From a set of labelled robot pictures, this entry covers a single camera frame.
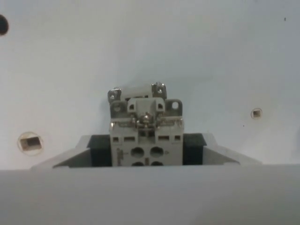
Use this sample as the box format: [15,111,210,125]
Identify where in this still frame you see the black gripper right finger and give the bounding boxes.
[184,133,263,166]

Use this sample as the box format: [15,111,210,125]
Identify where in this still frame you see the grey waterproof plug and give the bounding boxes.
[109,97,185,167]

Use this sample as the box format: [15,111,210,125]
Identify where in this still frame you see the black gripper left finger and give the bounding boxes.
[30,135,111,169]

